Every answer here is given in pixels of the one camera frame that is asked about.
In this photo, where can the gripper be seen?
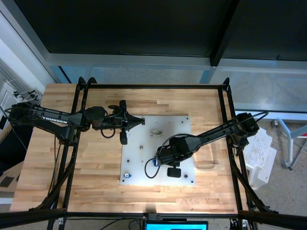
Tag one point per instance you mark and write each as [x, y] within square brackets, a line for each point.
[174, 172]
[112, 123]

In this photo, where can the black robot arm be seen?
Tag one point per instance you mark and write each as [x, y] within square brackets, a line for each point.
[216, 135]
[72, 119]

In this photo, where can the white taskboard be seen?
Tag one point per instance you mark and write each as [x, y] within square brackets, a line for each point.
[134, 172]

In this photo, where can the beige multi-pin connector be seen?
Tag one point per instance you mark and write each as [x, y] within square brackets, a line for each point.
[157, 133]

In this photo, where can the clear plastic tub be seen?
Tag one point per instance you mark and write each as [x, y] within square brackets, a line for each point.
[206, 165]

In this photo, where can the blue laptop screen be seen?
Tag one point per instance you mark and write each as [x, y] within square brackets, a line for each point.
[175, 226]

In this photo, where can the white foam block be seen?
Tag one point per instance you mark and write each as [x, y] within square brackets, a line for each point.
[261, 163]

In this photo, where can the grey metal stand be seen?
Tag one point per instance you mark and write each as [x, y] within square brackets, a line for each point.
[290, 148]

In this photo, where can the black pillar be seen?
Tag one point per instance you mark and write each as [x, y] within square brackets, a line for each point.
[223, 36]

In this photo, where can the black cabinet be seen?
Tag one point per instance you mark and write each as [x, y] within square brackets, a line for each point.
[12, 148]

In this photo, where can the brown cardboard box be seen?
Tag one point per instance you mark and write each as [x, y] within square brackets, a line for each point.
[9, 172]

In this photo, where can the blue clamp mount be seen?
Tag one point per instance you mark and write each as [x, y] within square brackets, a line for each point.
[154, 164]

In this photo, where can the black aluminium frame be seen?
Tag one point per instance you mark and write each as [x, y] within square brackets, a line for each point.
[153, 86]

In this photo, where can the small blue mount white block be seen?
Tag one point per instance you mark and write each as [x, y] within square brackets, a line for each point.
[126, 175]

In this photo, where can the black table-level camera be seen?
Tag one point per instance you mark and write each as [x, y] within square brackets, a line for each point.
[153, 216]

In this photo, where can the white corner bracket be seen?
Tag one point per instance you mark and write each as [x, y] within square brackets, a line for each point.
[244, 223]
[60, 221]

